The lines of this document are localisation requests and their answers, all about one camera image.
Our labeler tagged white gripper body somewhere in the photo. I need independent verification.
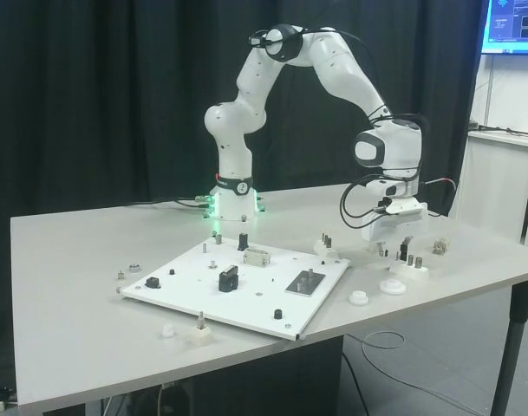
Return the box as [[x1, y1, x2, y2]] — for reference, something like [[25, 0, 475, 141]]
[[362, 201, 429, 243]]

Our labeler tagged small white peg holder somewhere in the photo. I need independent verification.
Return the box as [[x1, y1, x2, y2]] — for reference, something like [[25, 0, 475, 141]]
[[190, 325, 214, 346]]

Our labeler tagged white large gear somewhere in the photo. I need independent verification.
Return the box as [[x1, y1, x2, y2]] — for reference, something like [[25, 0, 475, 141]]
[[379, 279, 407, 296]]

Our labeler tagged white cabinet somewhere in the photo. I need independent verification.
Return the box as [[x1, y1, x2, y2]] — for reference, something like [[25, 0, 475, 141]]
[[464, 127, 528, 251]]

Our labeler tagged white task board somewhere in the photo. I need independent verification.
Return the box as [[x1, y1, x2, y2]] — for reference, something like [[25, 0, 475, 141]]
[[118, 236, 351, 341]]

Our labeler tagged black table leg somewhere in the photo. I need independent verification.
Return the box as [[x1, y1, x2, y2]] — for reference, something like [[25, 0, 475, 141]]
[[490, 276, 528, 416]]

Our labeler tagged blue screen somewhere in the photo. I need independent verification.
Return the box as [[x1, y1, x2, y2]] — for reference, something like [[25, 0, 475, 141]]
[[479, 0, 528, 56]]

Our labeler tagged black curtain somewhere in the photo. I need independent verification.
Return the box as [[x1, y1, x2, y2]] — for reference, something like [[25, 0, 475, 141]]
[[0, 0, 492, 220]]

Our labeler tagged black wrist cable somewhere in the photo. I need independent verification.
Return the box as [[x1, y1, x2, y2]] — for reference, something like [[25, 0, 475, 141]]
[[339, 174, 381, 230]]

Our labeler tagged grey cable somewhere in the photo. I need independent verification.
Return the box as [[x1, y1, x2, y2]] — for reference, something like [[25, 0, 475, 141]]
[[360, 330, 417, 416]]

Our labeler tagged black base cable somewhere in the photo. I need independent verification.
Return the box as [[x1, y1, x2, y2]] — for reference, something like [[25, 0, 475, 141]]
[[133, 195, 216, 210]]

